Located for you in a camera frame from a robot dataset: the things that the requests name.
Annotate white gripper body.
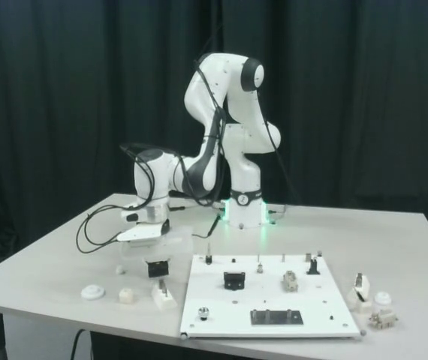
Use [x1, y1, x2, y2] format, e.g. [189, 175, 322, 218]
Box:
[122, 229, 194, 264]

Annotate black D-SUB plug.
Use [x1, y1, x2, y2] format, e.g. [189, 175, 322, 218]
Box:
[146, 260, 171, 279]

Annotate white sloped peg holder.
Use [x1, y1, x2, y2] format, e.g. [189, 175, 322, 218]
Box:
[150, 281, 178, 311]

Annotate white cube holder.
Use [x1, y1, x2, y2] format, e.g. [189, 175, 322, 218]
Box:
[118, 287, 137, 305]

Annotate white large gear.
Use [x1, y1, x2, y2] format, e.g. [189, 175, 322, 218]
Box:
[80, 284, 106, 302]

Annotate white task board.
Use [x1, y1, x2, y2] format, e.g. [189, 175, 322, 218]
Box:
[179, 253, 363, 332]

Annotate black upright plug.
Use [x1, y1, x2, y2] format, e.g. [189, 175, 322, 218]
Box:
[306, 256, 322, 277]

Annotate white plug holder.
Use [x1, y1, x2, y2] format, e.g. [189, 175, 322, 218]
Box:
[346, 272, 372, 313]

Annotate black curtains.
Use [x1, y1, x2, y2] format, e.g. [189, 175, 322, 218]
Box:
[0, 0, 428, 266]

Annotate white medium gear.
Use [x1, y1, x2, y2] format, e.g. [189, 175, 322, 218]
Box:
[372, 291, 393, 310]

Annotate metal waterproof plug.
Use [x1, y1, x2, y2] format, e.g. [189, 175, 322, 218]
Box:
[367, 310, 400, 332]

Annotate silver wrist ring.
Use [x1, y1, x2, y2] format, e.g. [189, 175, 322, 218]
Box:
[144, 204, 170, 227]

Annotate flat white mount plate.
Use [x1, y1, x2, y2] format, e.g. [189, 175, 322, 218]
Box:
[117, 223, 170, 243]

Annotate thin black rod on wire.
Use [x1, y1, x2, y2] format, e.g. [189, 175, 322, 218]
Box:
[192, 217, 221, 239]

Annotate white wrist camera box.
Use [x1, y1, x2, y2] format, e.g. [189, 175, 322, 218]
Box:
[120, 208, 149, 225]

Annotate black looped camera cable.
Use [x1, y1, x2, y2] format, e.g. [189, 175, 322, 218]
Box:
[76, 203, 137, 254]

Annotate black cable under table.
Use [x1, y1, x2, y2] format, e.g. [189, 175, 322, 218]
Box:
[71, 328, 92, 360]

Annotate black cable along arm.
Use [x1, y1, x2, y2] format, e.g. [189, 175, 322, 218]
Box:
[174, 55, 231, 208]

